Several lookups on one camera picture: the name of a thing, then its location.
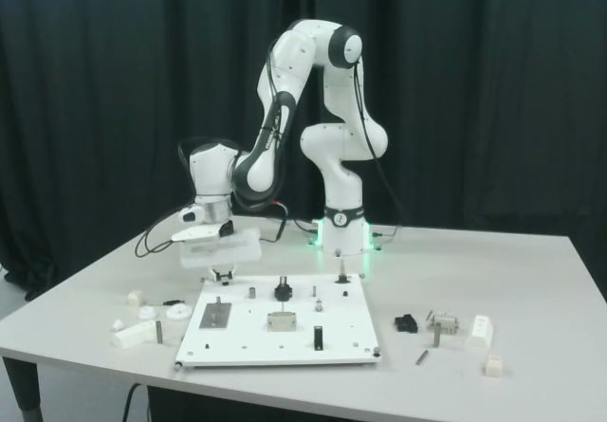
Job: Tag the small white box, dark window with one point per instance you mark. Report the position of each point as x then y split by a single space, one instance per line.
189 215

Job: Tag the black round plug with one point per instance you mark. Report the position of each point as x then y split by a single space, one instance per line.
283 293

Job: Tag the black curtains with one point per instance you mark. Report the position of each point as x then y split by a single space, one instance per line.
95 85

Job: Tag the thin metal rod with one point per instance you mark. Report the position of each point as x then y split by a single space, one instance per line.
422 357

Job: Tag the metal BNC plug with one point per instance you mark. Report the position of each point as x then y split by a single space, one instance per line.
319 306

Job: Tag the metal round peg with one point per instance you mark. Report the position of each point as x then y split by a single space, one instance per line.
159 332

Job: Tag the long white holder, square holes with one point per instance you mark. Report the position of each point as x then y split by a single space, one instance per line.
135 336

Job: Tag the white holder with pegs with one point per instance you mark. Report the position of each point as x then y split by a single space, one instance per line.
446 323

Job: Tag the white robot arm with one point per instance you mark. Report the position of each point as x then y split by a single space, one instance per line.
341 85

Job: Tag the white large gear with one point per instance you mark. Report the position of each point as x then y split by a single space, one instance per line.
178 313

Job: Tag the white holder with holes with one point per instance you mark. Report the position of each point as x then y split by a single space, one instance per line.
480 332

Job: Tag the flat white plate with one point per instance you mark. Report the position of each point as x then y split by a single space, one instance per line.
196 234

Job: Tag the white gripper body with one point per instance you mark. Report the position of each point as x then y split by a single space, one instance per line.
223 253

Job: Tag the black D-SUB plug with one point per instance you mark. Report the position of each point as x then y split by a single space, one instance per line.
406 324

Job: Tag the white small gear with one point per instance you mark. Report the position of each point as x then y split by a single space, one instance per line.
117 324

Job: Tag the white task board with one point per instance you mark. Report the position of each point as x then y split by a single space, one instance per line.
246 341

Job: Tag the black band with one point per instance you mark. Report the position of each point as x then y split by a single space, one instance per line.
227 229

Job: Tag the small white cube holder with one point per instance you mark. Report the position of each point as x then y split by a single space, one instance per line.
493 365
135 298

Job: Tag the dark table leg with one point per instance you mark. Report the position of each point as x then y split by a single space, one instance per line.
21 386

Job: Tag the metal square peg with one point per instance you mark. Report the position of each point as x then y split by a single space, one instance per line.
436 337

